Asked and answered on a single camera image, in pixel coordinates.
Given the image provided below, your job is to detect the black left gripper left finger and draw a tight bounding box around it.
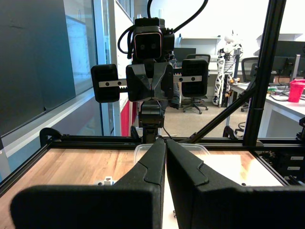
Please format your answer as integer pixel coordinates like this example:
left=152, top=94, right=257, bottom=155
left=10, top=139, right=166, bottom=229

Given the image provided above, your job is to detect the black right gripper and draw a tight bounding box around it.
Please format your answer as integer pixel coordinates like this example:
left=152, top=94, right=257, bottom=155
left=91, top=58, right=210, bottom=104

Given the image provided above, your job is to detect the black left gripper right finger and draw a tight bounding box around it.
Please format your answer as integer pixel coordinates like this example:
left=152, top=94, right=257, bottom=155
left=166, top=139, right=305, bottom=229

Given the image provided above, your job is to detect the white taskboard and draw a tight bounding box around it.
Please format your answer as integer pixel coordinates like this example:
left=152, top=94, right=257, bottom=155
left=92, top=152, right=285, bottom=229

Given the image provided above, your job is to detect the red cabinet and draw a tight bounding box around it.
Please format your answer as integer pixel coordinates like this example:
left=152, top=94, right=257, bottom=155
left=120, top=100, right=138, bottom=137

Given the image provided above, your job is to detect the black office chair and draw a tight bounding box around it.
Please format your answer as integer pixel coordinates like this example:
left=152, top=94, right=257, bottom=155
left=181, top=53, right=212, bottom=115
left=240, top=56, right=260, bottom=113

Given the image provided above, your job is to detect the small black monitor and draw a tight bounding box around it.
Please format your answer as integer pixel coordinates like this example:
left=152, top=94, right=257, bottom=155
left=173, top=47, right=197, bottom=63

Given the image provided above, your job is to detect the clear plastic tub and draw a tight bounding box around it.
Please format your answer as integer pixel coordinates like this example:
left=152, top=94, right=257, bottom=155
left=133, top=142, right=211, bottom=166

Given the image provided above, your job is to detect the white shelf unit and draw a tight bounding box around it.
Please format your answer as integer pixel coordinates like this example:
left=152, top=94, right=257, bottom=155
left=179, top=35, right=223, bottom=56

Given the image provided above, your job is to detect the white lattice robot figure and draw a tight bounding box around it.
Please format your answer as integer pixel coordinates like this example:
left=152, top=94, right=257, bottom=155
left=213, top=30, right=244, bottom=108

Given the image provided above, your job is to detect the white desk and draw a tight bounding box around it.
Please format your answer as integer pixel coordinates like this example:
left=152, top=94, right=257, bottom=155
left=230, top=82, right=305, bottom=139

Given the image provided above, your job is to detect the red plastic bin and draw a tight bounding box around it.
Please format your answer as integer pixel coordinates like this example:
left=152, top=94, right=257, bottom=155
left=287, top=78, right=305, bottom=103

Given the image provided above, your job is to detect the large black monitor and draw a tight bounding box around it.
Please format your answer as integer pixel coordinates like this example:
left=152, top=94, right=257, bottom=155
left=271, top=40, right=305, bottom=81

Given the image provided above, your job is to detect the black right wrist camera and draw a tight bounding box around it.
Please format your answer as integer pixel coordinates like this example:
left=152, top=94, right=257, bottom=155
left=132, top=25, right=163, bottom=60

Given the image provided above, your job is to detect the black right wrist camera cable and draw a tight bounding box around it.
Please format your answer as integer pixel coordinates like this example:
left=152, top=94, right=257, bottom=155
left=117, top=24, right=135, bottom=60

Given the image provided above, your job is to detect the black aluminium frame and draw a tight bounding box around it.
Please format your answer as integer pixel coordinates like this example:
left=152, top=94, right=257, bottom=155
left=0, top=0, right=305, bottom=198

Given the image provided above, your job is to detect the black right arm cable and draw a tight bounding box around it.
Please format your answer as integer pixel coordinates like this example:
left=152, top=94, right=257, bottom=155
left=146, top=0, right=210, bottom=33

